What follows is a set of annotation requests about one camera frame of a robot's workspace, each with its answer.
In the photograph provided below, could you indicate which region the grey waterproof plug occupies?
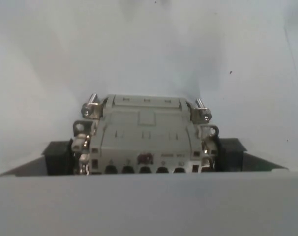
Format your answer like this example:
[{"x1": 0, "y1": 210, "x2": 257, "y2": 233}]
[{"x1": 72, "y1": 93, "x2": 219, "y2": 176}]

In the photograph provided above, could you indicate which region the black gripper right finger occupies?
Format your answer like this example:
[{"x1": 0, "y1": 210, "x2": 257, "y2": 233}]
[{"x1": 216, "y1": 137, "x2": 298, "y2": 173}]

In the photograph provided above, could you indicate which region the white task board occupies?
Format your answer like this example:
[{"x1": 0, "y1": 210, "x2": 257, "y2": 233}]
[{"x1": 0, "y1": 0, "x2": 298, "y2": 178}]

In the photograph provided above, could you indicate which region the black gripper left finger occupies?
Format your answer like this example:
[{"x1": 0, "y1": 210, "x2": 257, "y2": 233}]
[{"x1": 0, "y1": 139, "x2": 77, "y2": 177}]

